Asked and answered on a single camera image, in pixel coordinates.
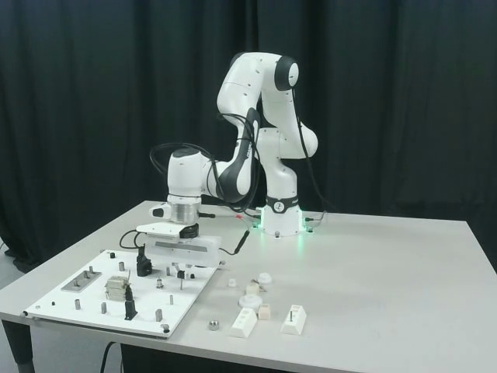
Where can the white medium gear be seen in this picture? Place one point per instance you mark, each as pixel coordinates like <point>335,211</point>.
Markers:
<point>266,278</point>

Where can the metal hex nut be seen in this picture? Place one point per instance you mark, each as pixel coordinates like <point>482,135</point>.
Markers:
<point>213,325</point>

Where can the white narrow peg holder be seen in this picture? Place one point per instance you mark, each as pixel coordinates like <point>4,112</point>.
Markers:
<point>292,327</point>

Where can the tall black plug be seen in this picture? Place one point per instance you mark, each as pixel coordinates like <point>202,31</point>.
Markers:
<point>130,307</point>

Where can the white two-hole peg holder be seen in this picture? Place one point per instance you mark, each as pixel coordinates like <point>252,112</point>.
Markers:
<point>241,326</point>

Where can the white large gear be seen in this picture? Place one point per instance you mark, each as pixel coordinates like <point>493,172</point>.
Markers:
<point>249,302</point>

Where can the black table leg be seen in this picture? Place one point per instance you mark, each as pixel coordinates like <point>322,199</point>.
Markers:
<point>15,349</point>

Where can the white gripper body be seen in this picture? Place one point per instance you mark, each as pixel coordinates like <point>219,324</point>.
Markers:
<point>184,256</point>

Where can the beige cube holder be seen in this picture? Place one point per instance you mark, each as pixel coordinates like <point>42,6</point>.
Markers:
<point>264,312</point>
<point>252,288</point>

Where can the black curtain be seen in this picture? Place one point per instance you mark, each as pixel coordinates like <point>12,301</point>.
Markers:
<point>77,77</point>

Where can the black stepped plug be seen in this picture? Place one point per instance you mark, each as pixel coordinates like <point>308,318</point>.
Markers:
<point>143,266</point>

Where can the white box with dark window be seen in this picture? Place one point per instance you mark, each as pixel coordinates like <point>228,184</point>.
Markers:
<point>165,211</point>

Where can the flat white mount plate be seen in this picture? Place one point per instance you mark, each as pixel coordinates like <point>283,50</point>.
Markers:
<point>159,230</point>

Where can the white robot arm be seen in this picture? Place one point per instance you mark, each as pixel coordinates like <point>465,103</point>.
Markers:
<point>279,175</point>

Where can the white task board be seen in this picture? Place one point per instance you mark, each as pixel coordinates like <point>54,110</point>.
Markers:
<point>182,307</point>

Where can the black flange band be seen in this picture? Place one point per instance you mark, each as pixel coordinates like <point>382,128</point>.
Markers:
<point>191,232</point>

